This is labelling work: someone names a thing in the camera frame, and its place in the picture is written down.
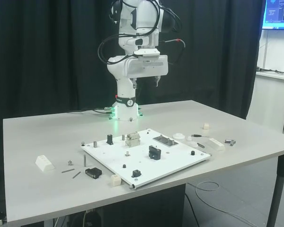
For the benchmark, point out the small white cube holder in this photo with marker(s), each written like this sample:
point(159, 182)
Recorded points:
point(206, 125)
point(116, 181)

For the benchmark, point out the black D-SUB plug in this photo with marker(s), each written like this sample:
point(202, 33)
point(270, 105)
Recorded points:
point(93, 172)

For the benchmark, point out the white medium gear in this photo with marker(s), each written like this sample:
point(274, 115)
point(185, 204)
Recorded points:
point(189, 138)

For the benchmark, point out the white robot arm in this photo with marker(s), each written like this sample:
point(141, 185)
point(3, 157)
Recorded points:
point(126, 68)

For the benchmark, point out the grey Ethernet plug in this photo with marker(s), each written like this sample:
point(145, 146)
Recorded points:
point(230, 142)

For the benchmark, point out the beige metal waterproof plug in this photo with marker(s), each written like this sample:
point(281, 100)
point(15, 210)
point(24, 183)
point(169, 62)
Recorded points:
point(132, 139)

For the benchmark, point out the white task board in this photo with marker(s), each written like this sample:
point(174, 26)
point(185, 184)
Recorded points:
point(142, 163)

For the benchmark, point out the black USB plug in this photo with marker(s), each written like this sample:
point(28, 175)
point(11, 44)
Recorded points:
point(196, 136)

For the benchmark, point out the white large gear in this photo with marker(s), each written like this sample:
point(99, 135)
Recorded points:
point(179, 136)

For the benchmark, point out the dark grey table leg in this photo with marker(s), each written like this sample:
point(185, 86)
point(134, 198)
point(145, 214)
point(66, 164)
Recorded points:
point(280, 184)

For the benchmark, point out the black curtains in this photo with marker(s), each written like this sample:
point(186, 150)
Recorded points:
point(49, 59)

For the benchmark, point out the white small gear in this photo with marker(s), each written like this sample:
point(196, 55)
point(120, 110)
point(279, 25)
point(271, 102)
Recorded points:
point(192, 142)

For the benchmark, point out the metal BNC plug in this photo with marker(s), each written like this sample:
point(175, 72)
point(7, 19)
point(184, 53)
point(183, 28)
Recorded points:
point(70, 163)

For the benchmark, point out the blue screen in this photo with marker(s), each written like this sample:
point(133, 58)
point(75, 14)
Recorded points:
point(278, 14)

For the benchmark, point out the white cabinet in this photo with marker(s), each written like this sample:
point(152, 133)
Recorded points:
point(267, 101)

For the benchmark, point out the metal square peg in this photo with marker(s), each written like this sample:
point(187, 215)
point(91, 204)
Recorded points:
point(94, 143)

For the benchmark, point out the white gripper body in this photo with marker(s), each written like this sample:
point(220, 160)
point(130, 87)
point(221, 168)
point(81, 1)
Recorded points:
point(153, 67)

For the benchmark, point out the metal round peg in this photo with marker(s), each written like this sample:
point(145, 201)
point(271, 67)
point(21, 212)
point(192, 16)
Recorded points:
point(68, 170)
point(201, 145)
point(76, 175)
point(84, 160)

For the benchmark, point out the white wedge-shaped peg holder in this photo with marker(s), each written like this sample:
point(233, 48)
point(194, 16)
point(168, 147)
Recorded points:
point(216, 144)
point(44, 163)

